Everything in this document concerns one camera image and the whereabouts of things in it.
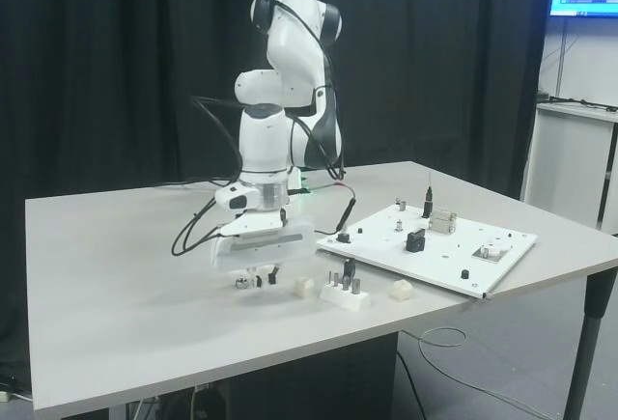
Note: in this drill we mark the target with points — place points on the thick metal peg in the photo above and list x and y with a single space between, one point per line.
356 288

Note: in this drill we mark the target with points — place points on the small metal connector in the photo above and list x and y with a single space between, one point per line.
401 205

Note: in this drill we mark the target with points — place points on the white cabinet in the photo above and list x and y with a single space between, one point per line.
570 164

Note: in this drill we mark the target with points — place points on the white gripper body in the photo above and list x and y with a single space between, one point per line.
270 251

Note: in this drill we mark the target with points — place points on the black table leg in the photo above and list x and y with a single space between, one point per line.
586 343

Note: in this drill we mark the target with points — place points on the black block plug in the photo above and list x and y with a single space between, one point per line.
415 241

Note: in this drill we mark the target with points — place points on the black upright plug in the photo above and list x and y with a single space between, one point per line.
427 207

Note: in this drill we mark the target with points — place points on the long white peg holder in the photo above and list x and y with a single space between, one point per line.
345 300

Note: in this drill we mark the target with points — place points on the white large gear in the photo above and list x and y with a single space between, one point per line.
500 243

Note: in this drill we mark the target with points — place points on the short white peg holder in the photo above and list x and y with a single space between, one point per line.
249 275

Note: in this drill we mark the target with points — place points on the dark grey plug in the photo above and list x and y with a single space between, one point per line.
348 268

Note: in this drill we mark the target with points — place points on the white power strip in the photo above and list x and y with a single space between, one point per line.
4 396

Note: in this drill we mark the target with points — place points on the silver metal nut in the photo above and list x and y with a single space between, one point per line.
240 283

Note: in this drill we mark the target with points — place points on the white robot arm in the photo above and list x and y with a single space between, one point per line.
261 140

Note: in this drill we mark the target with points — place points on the thin metal round peg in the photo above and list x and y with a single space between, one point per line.
329 278

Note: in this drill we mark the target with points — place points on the small metal bolt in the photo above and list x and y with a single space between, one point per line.
399 225

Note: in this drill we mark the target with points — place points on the white task board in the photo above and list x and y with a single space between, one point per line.
376 246

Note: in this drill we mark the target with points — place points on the silver connector block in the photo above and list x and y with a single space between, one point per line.
443 223

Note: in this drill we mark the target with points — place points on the small cream cube holder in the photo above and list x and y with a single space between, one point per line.
305 289
401 290

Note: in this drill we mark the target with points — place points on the black control cabinet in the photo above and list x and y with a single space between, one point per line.
265 381

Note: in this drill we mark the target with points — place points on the black curtain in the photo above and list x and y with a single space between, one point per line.
120 53

